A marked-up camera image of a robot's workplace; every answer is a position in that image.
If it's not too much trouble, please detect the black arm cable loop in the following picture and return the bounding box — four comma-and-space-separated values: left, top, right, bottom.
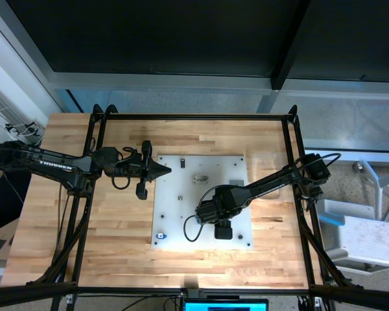
111, 171, 132, 190
116, 146, 140, 163

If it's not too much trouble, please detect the black metal frame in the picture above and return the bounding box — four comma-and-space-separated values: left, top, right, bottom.
0, 103, 389, 311

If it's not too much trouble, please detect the clear plastic container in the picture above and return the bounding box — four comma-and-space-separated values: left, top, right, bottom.
251, 151, 283, 200

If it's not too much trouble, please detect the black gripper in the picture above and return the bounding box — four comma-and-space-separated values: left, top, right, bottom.
126, 140, 172, 200
213, 220, 233, 241

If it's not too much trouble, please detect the white step stool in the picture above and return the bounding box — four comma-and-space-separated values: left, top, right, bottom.
320, 198, 389, 277

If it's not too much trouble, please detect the brown cardboard box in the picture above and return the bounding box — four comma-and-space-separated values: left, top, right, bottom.
0, 217, 20, 260

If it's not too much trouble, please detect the screen with blue picture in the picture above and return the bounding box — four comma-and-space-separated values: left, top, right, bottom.
182, 297, 269, 311

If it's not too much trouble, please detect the white board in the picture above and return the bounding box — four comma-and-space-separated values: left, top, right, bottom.
152, 154, 254, 251

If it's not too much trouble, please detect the black camera cable loop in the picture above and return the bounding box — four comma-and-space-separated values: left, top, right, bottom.
183, 213, 204, 243

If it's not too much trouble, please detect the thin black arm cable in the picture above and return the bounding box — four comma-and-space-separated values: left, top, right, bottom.
198, 186, 219, 208

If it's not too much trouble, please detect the black vertical post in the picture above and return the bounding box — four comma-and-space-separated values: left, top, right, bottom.
270, 0, 312, 91

